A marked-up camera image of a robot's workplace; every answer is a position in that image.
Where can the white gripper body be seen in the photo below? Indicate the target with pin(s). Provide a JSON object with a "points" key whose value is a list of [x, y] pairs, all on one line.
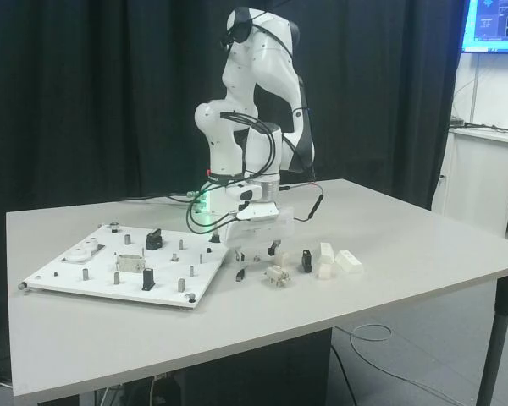
{"points": [[258, 230]]}

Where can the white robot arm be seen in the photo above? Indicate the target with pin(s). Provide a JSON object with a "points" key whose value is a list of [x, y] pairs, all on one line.
{"points": [[237, 63]]}

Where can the large metal square peg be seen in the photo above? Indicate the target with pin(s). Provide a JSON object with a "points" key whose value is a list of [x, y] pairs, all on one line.
{"points": [[181, 284]]}

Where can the large metal round peg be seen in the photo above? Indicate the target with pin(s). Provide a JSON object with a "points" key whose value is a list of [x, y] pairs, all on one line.
{"points": [[127, 239]]}

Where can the small white holder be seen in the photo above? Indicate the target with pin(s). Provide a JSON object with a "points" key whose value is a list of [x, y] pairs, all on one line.
{"points": [[283, 258]]}

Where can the black USB plug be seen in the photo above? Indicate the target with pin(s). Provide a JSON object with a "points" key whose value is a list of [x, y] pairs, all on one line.
{"points": [[240, 275]]}

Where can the beige waterproof plug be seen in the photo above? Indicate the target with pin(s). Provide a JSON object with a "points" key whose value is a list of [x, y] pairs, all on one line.
{"points": [[275, 277]]}

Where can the black Ethernet plug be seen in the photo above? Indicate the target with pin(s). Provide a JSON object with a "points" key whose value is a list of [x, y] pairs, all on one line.
{"points": [[307, 260]]}

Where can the white cube holder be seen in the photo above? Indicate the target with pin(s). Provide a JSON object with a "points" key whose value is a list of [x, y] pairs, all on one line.
{"points": [[325, 271]]}

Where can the wide white holder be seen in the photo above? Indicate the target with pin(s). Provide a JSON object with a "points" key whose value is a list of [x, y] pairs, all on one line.
{"points": [[349, 261]]}

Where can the black D-SUB plug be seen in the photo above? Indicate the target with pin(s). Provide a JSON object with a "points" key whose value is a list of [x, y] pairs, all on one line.
{"points": [[153, 239]]}

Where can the white task board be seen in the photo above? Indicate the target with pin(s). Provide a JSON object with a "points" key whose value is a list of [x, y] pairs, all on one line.
{"points": [[101, 292]]}

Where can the white small gear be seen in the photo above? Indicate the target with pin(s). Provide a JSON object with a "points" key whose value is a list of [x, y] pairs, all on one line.
{"points": [[91, 244]]}

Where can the white large gear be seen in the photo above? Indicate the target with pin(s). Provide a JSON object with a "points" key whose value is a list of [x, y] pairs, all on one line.
{"points": [[77, 255]]}

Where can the black curtains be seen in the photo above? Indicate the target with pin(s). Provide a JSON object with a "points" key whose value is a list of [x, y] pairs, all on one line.
{"points": [[89, 105]]}

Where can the white cabinet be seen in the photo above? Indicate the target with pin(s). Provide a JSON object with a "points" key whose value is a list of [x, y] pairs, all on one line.
{"points": [[482, 186]]}

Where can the black table leg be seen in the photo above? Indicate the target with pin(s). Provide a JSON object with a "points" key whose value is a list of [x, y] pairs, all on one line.
{"points": [[501, 338]]}

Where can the blue screen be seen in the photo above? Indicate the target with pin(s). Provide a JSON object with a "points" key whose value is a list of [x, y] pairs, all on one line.
{"points": [[497, 25]]}

